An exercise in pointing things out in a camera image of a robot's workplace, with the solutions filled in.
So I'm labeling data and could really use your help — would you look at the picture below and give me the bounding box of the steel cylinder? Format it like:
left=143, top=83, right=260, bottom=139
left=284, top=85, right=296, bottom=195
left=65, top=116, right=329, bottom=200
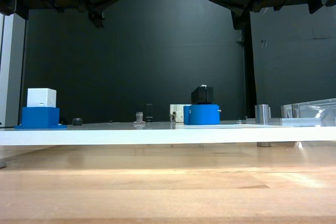
left=255, top=104, right=272, bottom=148

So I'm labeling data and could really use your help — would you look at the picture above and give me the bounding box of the clear plastic container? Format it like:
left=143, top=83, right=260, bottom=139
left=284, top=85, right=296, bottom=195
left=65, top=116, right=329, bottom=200
left=280, top=99, right=336, bottom=128

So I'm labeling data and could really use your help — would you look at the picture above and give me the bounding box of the black D-sub connector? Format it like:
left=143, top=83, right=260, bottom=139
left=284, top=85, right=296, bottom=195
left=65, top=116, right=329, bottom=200
left=191, top=84, right=214, bottom=104

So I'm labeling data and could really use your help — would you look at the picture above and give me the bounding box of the white cube block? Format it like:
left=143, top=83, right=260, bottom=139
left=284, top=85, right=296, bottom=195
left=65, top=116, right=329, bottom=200
left=27, top=88, right=57, bottom=109

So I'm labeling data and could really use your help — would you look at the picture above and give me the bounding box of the blue round connector holder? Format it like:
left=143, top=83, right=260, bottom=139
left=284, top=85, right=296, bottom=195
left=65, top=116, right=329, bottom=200
left=183, top=104, right=222, bottom=126

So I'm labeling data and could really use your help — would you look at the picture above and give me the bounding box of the clear plastic connector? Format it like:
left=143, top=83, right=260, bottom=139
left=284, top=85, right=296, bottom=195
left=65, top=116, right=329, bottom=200
left=133, top=112, right=146, bottom=126

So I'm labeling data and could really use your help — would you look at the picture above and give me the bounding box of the white connector housing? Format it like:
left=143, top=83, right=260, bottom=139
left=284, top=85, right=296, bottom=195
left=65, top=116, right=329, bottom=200
left=169, top=104, right=186, bottom=123

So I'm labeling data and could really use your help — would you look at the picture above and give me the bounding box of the blue square holder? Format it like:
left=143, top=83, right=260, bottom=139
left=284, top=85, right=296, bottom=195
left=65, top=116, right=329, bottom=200
left=14, top=106, right=68, bottom=130

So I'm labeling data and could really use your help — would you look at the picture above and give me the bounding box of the white board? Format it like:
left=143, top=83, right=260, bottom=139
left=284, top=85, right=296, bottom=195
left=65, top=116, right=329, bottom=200
left=0, top=122, right=336, bottom=146

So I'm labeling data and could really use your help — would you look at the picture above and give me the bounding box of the black aluminium frame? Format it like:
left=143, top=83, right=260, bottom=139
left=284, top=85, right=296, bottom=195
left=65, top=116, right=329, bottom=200
left=240, top=11, right=257, bottom=120

